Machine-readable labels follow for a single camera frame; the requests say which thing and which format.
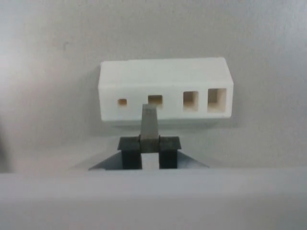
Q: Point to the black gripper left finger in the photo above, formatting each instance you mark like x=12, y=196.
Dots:
x=128, y=151

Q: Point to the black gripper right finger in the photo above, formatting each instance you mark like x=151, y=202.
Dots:
x=168, y=151

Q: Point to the white square-hole peg holder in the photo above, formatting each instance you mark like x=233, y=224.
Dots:
x=168, y=74

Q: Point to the metal square peg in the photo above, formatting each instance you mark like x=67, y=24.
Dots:
x=149, y=127

